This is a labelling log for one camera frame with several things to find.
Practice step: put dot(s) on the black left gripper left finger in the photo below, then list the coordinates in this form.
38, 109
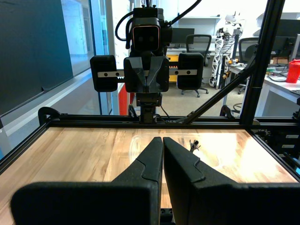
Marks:
93, 204

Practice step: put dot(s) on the yellow cabinet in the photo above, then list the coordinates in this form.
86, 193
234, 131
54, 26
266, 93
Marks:
173, 59

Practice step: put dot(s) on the black mesh office chair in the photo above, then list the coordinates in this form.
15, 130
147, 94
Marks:
199, 44
246, 51

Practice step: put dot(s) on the red plastic canister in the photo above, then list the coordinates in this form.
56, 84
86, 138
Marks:
294, 72

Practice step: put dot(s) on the red orange panel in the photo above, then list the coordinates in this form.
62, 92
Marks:
123, 100

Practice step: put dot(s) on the white lattice robot figure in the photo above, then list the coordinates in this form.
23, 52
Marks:
219, 58

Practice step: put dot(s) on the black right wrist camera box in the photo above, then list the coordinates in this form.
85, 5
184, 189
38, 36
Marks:
145, 35

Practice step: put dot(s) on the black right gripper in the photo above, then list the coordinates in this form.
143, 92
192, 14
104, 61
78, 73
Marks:
103, 65

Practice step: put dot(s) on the clear plastic tub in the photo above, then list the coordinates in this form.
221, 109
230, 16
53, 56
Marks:
136, 150

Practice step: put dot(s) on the white work desk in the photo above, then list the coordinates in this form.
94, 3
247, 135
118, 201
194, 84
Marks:
281, 86

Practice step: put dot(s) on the black aluminium table frame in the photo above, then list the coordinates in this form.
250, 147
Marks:
257, 70

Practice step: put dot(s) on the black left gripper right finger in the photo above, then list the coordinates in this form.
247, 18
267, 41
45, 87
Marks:
234, 204

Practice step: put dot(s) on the black computer monitor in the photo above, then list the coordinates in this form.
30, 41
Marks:
180, 36
288, 28

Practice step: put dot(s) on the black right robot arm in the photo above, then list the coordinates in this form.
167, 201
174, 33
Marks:
148, 100

